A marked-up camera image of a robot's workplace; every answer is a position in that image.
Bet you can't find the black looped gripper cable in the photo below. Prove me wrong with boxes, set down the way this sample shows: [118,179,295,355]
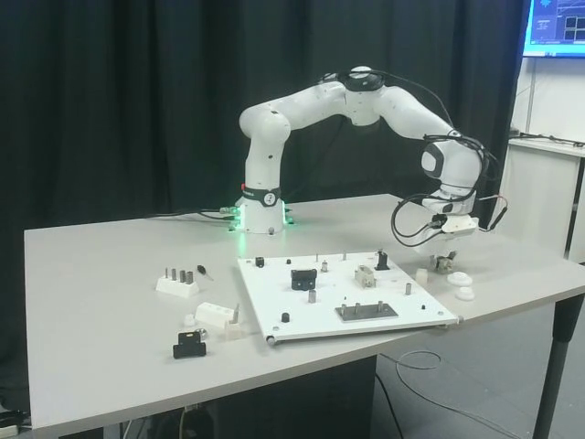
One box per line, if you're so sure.
[390,195,452,249]

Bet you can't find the white task board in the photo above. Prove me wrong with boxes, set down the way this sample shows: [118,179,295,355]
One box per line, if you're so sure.
[237,250,461,349]

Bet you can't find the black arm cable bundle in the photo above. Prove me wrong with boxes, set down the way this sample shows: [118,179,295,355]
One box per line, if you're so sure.
[319,67,500,202]

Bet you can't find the dark table leg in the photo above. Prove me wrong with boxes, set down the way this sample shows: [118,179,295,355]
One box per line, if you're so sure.
[533,292,582,439]

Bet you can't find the white long holder with holes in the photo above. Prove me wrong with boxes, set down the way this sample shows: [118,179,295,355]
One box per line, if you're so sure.
[195,301,235,327]

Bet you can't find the white peg holder with holes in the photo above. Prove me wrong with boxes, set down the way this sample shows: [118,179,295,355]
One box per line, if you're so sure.
[154,273,201,299]

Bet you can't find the blue screen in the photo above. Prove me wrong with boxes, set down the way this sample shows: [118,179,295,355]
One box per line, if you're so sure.
[522,0,585,59]

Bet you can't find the black curtain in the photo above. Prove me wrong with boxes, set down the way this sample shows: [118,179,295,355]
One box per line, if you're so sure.
[0,0,535,406]

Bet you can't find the white cabinet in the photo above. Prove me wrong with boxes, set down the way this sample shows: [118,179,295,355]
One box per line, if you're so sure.
[498,135,585,265]

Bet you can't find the white stepped holder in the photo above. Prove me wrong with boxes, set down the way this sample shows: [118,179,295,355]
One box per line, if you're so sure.
[222,319,246,342]

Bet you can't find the white power strip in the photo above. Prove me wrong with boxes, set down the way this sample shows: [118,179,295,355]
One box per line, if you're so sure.
[0,409,31,436]

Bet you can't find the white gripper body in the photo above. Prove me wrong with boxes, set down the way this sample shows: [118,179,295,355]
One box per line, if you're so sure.
[412,227,477,260]

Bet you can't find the grey floor cable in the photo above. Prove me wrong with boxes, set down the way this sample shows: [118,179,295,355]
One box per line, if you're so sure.
[394,349,543,439]

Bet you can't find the black D-SUB plug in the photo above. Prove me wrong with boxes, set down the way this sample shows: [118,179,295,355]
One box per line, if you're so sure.
[172,332,209,360]

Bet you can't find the black base cables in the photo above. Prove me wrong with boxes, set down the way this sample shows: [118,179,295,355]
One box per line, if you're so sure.
[149,207,239,221]

